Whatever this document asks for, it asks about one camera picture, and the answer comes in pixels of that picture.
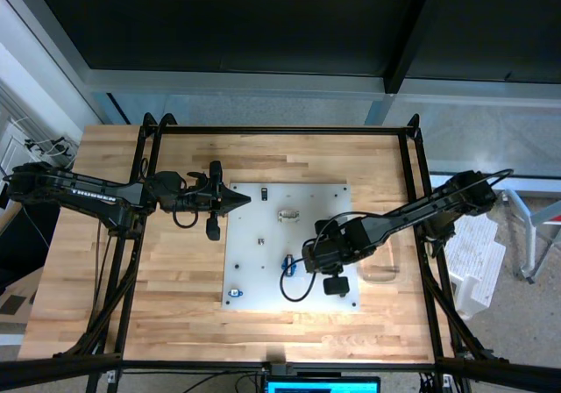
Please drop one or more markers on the brown cardboard box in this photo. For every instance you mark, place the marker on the brown cardboard box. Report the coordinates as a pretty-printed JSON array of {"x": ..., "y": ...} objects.
[{"x": 17, "y": 298}]

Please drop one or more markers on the silver bar in clamp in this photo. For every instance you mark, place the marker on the silver bar in clamp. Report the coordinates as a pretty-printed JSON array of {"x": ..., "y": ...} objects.
[{"x": 290, "y": 267}]

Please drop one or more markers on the small black camera box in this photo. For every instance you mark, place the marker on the small black camera box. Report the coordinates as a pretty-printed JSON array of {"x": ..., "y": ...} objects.
[{"x": 280, "y": 369}]

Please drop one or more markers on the blue clamp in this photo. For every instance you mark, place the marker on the blue clamp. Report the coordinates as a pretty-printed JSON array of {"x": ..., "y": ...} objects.
[{"x": 284, "y": 263}]

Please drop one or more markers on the white foam block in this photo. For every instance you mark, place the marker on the white foam block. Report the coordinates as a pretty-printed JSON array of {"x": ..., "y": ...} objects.
[{"x": 473, "y": 266}]

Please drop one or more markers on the laptop screen with blue edge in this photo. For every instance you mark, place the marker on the laptop screen with blue edge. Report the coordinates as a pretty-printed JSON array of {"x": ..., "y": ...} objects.
[{"x": 320, "y": 386}]

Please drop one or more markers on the grey metal stand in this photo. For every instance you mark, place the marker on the grey metal stand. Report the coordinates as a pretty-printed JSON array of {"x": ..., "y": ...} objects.
[{"x": 530, "y": 235}]

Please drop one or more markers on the white square board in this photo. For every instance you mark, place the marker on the white square board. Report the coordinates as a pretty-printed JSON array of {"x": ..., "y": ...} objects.
[{"x": 263, "y": 279}]

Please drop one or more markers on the beige connector housing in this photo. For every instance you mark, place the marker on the beige connector housing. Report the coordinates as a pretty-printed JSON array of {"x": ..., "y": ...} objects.
[{"x": 289, "y": 216}]

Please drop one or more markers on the black metal frame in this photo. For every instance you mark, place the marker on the black metal frame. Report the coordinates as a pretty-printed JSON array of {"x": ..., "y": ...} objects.
[{"x": 280, "y": 130}]

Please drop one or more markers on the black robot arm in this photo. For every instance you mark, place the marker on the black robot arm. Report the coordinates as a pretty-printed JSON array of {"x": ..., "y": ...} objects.
[
  {"x": 92, "y": 193},
  {"x": 407, "y": 217}
]

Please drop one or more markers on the small black connector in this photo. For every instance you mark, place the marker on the small black connector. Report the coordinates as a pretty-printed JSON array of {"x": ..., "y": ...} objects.
[{"x": 264, "y": 194}]

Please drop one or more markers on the small blue connector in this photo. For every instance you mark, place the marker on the small blue connector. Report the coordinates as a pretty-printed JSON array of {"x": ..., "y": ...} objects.
[{"x": 235, "y": 293}]

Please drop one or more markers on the clear plastic tub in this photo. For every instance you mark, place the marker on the clear plastic tub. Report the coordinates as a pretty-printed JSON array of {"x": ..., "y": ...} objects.
[{"x": 381, "y": 275}]

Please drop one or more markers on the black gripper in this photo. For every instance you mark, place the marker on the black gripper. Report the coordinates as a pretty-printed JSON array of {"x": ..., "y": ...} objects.
[
  {"x": 215, "y": 200},
  {"x": 328, "y": 252}
]

